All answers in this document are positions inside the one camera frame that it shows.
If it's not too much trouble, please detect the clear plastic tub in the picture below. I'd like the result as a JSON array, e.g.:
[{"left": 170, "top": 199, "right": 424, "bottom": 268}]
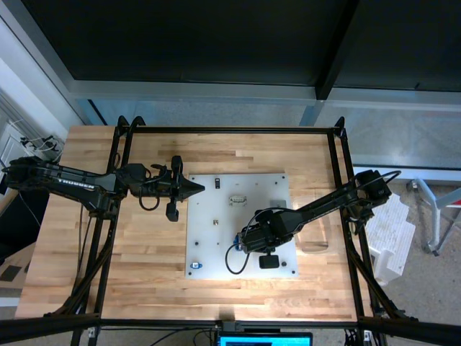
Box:
[{"left": 293, "top": 196, "right": 334, "bottom": 256}]

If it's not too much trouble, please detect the white mounting board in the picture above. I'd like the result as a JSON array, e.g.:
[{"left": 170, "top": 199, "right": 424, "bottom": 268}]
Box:
[{"left": 184, "top": 173, "right": 301, "bottom": 280}]

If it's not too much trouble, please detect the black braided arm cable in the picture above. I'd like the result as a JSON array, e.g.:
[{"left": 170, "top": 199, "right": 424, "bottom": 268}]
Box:
[{"left": 138, "top": 192, "right": 161, "bottom": 212}]

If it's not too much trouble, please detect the screen with blue edge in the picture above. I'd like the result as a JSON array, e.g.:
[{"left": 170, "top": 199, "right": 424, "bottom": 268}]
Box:
[{"left": 215, "top": 331, "right": 314, "bottom": 346}]

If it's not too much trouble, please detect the brown cardboard sheet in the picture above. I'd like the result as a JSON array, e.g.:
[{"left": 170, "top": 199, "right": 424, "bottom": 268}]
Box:
[{"left": 0, "top": 240, "right": 37, "bottom": 291}]

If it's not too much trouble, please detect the grey metal cart frame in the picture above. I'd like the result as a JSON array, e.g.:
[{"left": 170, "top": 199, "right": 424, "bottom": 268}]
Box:
[{"left": 406, "top": 177, "right": 461, "bottom": 257}]

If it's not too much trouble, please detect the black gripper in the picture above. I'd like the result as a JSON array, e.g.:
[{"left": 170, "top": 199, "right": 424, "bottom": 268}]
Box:
[
  {"left": 239, "top": 209, "right": 281, "bottom": 270},
  {"left": 151, "top": 155, "right": 206, "bottom": 223}
]

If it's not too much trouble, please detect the white power strip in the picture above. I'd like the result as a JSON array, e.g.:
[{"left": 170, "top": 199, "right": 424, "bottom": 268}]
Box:
[{"left": 19, "top": 134, "right": 61, "bottom": 160}]

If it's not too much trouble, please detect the black right shoulder cable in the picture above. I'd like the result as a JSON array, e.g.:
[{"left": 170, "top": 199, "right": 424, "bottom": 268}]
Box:
[{"left": 354, "top": 169, "right": 403, "bottom": 188}]

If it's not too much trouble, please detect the black aluminium table frame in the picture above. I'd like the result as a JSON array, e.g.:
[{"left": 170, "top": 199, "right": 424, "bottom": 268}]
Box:
[{"left": 0, "top": 115, "right": 461, "bottom": 346}]

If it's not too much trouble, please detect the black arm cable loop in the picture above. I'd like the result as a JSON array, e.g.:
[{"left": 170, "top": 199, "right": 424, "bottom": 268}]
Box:
[{"left": 225, "top": 230, "right": 254, "bottom": 275}]

